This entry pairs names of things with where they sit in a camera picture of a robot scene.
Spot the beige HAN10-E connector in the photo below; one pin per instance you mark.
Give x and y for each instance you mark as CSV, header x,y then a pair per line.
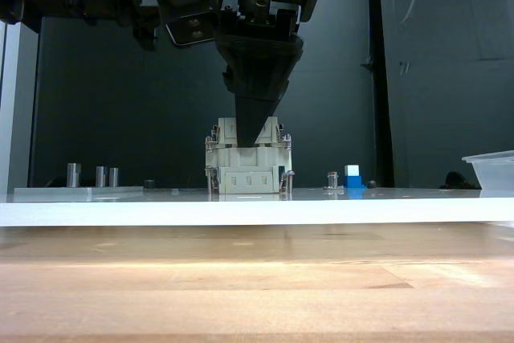
x,y
227,130

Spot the beige connector base housing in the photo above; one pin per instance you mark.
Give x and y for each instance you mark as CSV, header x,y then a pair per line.
x,y
249,182

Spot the white cube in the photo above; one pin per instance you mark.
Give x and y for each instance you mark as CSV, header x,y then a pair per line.
x,y
352,170

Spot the white board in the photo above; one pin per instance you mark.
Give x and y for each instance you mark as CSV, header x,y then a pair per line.
x,y
257,210

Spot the blue plastic block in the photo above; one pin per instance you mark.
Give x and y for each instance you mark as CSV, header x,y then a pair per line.
x,y
353,182

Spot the metal standoff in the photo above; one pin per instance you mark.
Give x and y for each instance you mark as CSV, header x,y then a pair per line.
x,y
74,176
100,177
114,178

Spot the clear plastic tub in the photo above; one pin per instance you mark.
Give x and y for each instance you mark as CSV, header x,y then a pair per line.
x,y
494,170

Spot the black metal frame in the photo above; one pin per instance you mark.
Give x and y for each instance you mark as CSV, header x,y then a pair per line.
x,y
381,118

